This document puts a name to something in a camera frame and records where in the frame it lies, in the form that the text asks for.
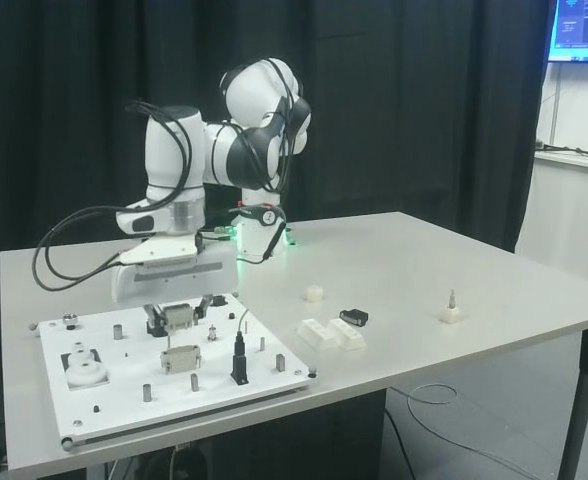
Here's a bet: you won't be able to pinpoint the black D-SUB plug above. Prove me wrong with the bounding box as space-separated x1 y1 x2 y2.
338 308 370 328

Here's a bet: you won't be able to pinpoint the grey floor cable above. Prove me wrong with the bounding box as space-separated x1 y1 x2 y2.
404 382 583 474

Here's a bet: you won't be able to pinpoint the white holder with holes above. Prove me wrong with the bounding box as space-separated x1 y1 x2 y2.
326 318 365 353
296 317 338 352

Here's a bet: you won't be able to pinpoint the white task board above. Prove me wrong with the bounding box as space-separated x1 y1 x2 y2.
27 292 321 446

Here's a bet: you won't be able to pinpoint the black table leg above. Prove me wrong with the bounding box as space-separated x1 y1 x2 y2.
557 327 588 480

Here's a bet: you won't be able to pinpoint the blue screen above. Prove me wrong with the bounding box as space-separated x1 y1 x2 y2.
547 0 588 65

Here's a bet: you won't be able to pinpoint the black curtains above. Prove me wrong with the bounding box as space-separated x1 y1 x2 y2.
0 0 560 254

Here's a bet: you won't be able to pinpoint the black looped cable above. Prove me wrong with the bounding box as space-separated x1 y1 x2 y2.
32 203 148 292

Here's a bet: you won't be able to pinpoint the white cabinet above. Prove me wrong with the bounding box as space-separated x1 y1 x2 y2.
515 147 588 290

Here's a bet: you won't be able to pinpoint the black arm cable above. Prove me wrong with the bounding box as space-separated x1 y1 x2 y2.
233 57 303 195
125 98 210 206

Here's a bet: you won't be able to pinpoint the grey waterproof plug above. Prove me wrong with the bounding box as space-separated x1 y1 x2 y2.
161 302 195 350

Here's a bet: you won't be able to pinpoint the black USB plug with cable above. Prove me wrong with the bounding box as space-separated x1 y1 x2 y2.
228 308 253 387

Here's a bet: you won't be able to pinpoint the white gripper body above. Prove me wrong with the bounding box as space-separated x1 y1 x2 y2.
111 248 239 306

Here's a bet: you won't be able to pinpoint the white large gear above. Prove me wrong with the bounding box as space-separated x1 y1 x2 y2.
67 362 110 390

